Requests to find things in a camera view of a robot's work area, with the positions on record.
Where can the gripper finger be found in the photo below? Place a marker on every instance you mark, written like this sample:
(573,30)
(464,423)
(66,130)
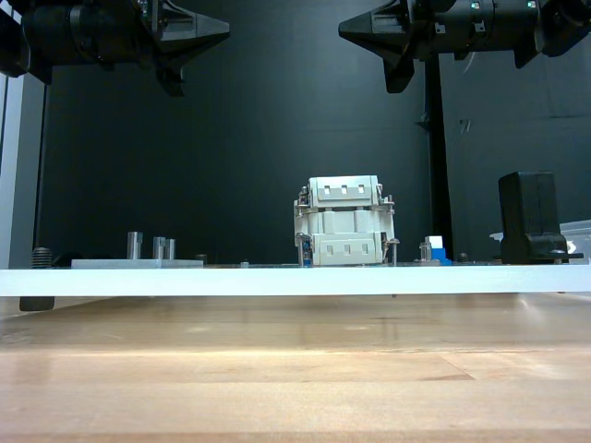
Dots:
(390,50)
(203,27)
(376,27)
(184,51)

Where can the black connector housing block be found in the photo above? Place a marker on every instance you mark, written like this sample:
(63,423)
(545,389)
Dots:
(526,217)

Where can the grey connector socket base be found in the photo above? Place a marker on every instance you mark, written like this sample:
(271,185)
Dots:
(346,249)

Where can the small silver connector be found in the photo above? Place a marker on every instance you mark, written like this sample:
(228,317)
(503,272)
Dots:
(423,251)

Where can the small blue white connector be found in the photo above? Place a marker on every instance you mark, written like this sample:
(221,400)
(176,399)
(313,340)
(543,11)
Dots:
(438,256)

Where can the grey metal plate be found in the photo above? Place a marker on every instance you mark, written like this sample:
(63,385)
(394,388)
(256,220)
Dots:
(138,263)

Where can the ribbed black board screw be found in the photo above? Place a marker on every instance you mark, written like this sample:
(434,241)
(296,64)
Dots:
(40,258)

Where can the white task board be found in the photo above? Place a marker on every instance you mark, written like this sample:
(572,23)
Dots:
(295,281)

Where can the black board foot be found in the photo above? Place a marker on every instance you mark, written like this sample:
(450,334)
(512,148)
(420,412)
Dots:
(37,303)

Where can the silver metal post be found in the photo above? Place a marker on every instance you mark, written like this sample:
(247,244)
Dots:
(159,249)
(135,244)
(172,249)

